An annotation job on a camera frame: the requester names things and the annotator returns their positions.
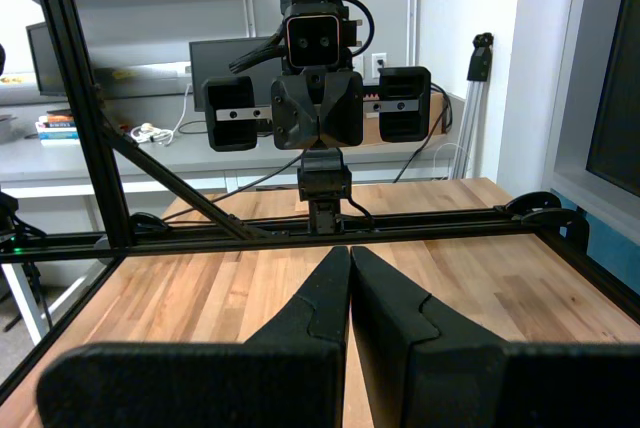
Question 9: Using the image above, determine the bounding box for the wide dark computer monitor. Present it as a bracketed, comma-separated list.
[188, 36, 287, 96]

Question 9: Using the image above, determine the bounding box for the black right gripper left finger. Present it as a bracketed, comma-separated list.
[35, 245, 350, 428]

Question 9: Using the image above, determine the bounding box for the brown cardboard box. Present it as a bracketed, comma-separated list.
[361, 80, 450, 146]

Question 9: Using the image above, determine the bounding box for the stack of books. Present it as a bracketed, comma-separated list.
[34, 114, 81, 146]

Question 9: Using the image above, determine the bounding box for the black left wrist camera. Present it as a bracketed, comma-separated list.
[285, 15, 343, 70]

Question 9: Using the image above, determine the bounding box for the grey folded stand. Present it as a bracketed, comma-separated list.
[451, 31, 497, 181]

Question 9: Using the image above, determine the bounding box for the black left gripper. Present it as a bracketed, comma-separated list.
[201, 66, 432, 152]

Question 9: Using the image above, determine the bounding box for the white coiled cable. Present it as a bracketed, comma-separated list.
[129, 81, 194, 146]

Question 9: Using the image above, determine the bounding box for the grey office desk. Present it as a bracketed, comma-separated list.
[0, 91, 467, 200]

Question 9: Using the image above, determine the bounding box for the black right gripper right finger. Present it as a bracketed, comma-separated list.
[350, 246, 640, 428]

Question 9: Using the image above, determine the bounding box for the white wall outlet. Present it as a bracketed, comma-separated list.
[370, 51, 389, 81]

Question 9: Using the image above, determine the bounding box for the small dark computer monitor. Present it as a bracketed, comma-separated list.
[25, 21, 71, 98]

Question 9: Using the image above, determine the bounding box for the black aluminium frame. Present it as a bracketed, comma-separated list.
[0, 0, 640, 392]

